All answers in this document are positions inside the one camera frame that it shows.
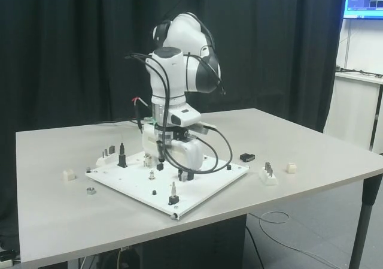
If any white task board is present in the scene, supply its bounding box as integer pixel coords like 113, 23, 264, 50
84, 149, 251, 221

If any thin black rod red tag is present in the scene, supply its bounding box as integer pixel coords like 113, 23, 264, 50
131, 96, 144, 131

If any black table leg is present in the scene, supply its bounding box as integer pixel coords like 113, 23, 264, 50
348, 176, 379, 269

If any black floor cable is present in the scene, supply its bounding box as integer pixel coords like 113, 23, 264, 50
245, 226, 266, 269

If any white peg holder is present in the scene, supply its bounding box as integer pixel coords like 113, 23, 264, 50
259, 167, 278, 186
95, 153, 120, 166

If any black cable on cabinet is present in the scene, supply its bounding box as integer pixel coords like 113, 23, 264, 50
335, 67, 383, 79

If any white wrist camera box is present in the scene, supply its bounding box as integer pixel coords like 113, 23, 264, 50
167, 108, 201, 126

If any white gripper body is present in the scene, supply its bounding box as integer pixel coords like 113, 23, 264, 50
142, 125, 205, 174

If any black curtain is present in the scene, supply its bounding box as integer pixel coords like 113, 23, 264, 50
0, 0, 345, 252

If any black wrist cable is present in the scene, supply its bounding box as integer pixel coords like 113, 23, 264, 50
125, 52, 234, 174

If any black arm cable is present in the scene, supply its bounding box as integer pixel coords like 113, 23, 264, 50
191, 13, 227, 96

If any black box under table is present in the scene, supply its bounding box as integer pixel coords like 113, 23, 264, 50
80, 213, 248, 269

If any white power strip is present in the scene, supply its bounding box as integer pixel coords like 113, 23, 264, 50
0, 250, 16, 267

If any white cabinet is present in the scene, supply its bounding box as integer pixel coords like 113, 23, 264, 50
324, 69, 383, 155

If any grey floor cable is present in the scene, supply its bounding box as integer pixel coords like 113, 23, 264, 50
245, 210, 360, 269

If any black waterproof plug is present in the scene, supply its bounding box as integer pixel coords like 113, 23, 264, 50
117, 142, 128, 168

